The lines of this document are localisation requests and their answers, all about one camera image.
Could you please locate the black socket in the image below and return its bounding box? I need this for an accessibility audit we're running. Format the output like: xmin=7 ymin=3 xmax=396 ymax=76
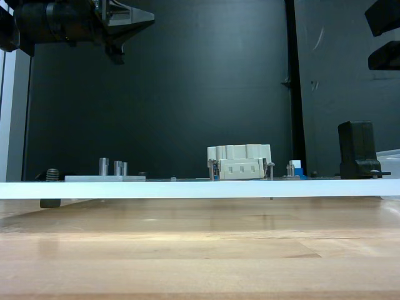
xmin=334 ymin=119 xmax=393 ymax=180

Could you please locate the grey metal plate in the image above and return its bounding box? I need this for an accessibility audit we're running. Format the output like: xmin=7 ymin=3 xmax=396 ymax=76
xmin=64 ymin=174 xmax=147 ymax=183

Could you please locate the black threaded bolt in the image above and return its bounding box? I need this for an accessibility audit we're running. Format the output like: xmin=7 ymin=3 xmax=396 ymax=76
xmin=39 ymin=168 xmax=61 ymax=209

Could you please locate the beige connector housing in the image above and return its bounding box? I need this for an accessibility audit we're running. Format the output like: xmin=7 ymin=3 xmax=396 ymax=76
xmin=206 ymin=143 xmax=276 ymax=181

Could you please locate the white task board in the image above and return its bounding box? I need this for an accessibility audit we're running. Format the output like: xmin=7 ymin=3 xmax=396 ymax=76
xmin=0 ymin=174 xmax=400 ymax=201

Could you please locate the small white blue clamp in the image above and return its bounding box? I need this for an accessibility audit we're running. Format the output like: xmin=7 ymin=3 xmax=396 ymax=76
xmin=286 ymin=159 xmax=304 ymax=179

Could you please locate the grey aluminium window frame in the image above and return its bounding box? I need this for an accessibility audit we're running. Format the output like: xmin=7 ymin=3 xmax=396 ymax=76
xmin=0 ymin=48 xmax=32 ymax=183

